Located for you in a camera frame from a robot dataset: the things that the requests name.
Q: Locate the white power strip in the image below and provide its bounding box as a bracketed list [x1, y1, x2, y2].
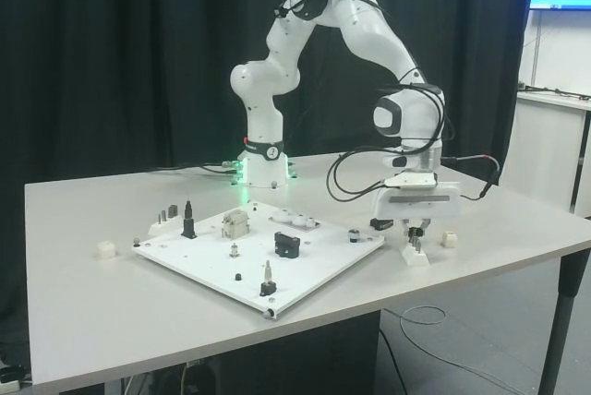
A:
[0, 366, 23, 392]

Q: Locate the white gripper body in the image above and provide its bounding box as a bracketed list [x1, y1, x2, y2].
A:
[372, 181, 463, 222]

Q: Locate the white task board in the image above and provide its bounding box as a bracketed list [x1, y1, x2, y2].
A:
[131, 199, 387, 322]

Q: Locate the black table leg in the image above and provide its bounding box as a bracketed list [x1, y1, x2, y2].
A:
[538, 246, 591, 395]

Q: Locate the black base cable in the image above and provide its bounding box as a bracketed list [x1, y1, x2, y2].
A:
[150, 162, 242, 177]

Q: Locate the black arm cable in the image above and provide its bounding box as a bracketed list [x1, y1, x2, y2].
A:
[325, 83, 447, 205]

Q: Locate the white cabinet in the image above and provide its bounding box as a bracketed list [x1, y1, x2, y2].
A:
[513, 89, 591, 220]

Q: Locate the grey floor cable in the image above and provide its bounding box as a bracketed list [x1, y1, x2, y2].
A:
[381, 305, 555, 395]

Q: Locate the black curtain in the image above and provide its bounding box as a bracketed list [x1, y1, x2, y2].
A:
[0, 0, 532, 359]

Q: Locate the white peg holder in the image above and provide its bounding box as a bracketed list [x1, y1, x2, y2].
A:
[400, 240, 431, 269]
[148, 215, 187, 236]

